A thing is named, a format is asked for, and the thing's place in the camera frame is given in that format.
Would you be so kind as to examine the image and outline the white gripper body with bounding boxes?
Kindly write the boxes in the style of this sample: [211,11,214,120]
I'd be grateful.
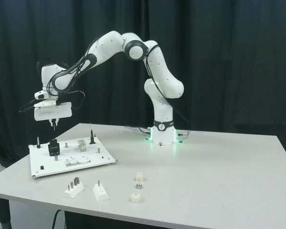
[33,102,73,121]

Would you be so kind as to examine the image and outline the white square peg holder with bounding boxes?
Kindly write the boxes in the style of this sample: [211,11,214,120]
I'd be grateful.
[62,183,84,199]

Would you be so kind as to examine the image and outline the white round peg holder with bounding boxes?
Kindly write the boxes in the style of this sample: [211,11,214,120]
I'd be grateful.
[92,183,110,201]

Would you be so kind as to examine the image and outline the black D-SUB plug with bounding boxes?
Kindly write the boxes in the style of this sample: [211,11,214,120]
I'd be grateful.
[48,139,61,157]

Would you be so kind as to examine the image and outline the white task board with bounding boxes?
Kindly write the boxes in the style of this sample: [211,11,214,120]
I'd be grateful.
[28,135,117,179]

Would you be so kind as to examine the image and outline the black table leg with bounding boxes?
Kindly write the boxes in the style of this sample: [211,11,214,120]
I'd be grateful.
[0,196,10,229]

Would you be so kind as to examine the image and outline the black curtain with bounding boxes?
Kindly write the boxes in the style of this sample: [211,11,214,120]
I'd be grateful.
[0,0,286,163]

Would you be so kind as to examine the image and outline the small white wrist camera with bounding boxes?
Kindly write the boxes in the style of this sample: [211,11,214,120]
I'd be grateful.
[34,90,48,101]

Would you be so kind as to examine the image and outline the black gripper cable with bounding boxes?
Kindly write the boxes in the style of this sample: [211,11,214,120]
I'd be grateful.
[19,100,39,113]

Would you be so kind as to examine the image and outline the black plug with thin wire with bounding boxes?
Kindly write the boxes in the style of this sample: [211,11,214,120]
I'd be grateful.
[88,123,96,146]

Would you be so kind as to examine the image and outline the black base cable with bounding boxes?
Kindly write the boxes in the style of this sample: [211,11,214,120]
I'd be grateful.
[123,125,153,135]

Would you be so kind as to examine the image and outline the black hanging cable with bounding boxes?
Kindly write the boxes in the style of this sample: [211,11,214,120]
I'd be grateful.
[52,209,65,229]

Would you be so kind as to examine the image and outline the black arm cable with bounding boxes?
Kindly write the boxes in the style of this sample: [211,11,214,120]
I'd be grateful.
[37,39,195,131]

